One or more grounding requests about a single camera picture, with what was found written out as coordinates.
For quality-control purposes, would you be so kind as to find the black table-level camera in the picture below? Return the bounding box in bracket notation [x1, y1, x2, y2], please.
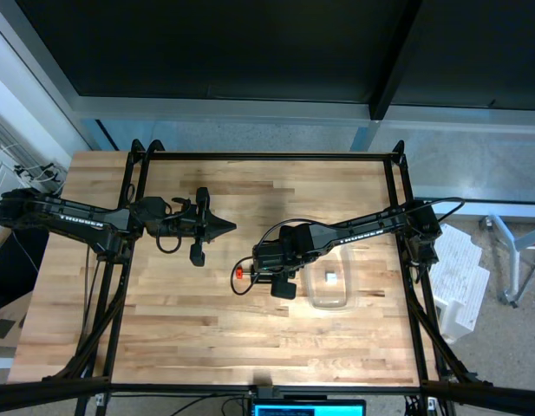
[248, 381, 280, 402]

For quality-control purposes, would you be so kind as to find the blue laptop screen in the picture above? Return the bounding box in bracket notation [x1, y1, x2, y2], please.
[251, 399, 367, 416]

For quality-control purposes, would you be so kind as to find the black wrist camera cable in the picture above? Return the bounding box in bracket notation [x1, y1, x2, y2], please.
[155, 195, 194, 255]
[231, 223, 288, 296]

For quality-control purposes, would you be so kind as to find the aluminium window frame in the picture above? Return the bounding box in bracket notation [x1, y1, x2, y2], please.
[0, 0, 535, 151]

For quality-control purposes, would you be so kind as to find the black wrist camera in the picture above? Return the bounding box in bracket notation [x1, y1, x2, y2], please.
[253, 241, 290, 275]

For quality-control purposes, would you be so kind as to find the white power strip with cables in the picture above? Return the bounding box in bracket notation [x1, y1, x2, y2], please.
[0, 145, 68, 194]

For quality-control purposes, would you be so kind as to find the black arm base cable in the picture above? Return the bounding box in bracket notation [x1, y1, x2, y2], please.
[403, 197, 466, 229]

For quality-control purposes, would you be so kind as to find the black storage box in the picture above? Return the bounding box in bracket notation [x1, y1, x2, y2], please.
[0, 224, 49, 322]

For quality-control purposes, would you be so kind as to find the white styrofoam packaging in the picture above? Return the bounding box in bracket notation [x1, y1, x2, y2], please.
[427, 223, 493, 346]

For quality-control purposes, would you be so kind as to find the black vertical pillar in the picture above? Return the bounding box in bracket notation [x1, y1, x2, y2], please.
[369, 0, 424, 121]

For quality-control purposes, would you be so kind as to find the black aluminium frame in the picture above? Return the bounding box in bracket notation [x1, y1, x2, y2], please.
[0, 138, 535, 416]

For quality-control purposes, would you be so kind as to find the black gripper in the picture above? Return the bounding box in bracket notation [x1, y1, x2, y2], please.
[270, 271, 297, 302]
[175, 186, 238, 266]

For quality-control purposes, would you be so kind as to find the clear plastic tub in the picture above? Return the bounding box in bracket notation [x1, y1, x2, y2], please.
[302, 244, 358, 311]

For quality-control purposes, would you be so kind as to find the grey metal stand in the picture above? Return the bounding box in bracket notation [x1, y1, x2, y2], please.
[479, 214, 535, 309]

